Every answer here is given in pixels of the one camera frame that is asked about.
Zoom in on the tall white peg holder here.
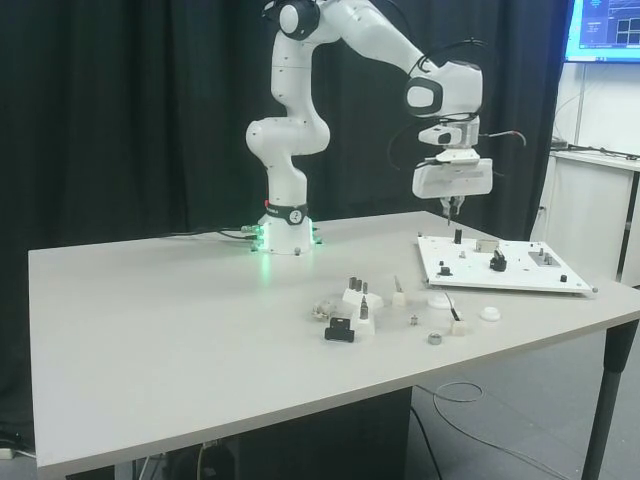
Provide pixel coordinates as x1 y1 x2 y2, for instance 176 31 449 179
341 287 385 314

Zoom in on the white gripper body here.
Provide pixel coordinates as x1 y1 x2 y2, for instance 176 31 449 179
410 158 495 199

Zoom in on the black base cable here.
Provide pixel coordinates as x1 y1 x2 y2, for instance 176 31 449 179
167 225 264 241

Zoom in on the wide white peg holder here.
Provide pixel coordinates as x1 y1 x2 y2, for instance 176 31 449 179
348 312 378 336

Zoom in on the black waterproof plug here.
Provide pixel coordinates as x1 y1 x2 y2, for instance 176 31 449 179
443 293 464 324

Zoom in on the white task board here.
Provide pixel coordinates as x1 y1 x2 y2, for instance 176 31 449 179
415 230 600 297

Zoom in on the black floor cable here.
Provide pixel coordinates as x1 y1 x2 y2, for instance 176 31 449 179
409 404 447 480

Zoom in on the blue screen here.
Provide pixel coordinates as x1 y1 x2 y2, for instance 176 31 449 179
563 0 640 64

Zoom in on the white cabinet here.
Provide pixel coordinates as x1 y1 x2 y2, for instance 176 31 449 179
529 147 640 289

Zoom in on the black table leg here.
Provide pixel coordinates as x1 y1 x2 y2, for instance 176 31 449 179
594 319 639 480

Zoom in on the black curtain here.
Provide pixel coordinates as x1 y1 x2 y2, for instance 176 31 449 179
0 0 576 451

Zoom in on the black D-SUB plug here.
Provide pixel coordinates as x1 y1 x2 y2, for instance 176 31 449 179
323 315 358 346

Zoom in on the grey floor cable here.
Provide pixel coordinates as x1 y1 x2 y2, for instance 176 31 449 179
430 381 566 480

